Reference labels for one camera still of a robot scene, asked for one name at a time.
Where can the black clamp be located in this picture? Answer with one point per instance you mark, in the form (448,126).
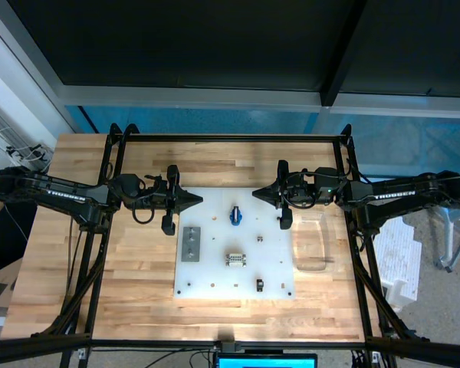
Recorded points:
(259,285)

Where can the white foam block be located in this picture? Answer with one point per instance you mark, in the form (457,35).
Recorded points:
(398,260)

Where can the beige HAN10E connector insert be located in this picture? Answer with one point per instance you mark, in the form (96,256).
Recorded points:
(236,260)

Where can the silver metal stand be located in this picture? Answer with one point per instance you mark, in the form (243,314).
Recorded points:
(449,237)

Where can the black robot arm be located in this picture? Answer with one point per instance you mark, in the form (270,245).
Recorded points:
(61,191)
(395,195)

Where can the white task board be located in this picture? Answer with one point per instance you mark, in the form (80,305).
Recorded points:
(214,276)

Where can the small black table camera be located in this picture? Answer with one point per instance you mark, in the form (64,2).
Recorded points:
(228,346)

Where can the cardboard box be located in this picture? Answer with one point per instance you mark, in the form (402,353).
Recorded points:
(4,276)

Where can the grey metal block with posts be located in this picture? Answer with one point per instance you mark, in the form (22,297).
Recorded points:
(186,257)

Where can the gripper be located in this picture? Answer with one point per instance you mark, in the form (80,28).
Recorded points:
(159,193)
(301,190)

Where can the blue laptop screen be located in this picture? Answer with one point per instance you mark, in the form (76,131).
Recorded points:
(264,362)

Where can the blue round socket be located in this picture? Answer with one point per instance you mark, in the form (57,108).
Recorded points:
(235,222)

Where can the black metal frame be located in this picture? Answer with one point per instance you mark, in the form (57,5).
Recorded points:
(234,138)

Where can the clear plastic tub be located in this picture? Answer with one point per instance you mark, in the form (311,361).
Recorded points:
(310,245)

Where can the black wall post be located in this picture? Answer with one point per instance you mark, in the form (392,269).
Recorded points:
(341,57)

